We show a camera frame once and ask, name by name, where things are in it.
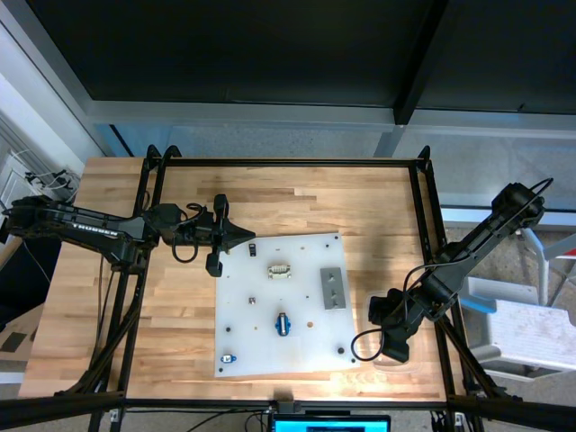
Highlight white step stool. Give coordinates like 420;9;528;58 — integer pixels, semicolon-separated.
467;274;576;383

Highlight grey enclosure frame post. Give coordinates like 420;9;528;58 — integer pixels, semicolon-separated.
0;0;112;149

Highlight white plastic task board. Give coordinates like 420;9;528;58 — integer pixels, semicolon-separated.
211;231;362;378

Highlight blue-edged screen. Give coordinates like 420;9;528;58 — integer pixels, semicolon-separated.
268;413;392;432

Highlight grey metal peg block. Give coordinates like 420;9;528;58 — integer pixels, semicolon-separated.
319;265;348;311

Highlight grey enclosure frame rail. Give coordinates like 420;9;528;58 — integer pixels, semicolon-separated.
89;99;576;136

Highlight black wall post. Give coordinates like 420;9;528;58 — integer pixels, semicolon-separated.
393;0;451;126

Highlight white power cables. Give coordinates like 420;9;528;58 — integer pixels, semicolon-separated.
24;168;80;202

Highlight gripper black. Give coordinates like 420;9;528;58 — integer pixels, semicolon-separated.
369;292;418;364
197;193;257;277

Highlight black metal table frame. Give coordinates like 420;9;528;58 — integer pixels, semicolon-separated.
0;143;576;432

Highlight blue round plug fixture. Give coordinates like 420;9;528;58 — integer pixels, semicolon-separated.
273;311;294;338

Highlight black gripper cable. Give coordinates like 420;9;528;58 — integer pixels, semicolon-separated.
350;329;389;364
171;242;202;265

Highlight small black table camera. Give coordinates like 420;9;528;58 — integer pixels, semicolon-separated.
274;389;302;415

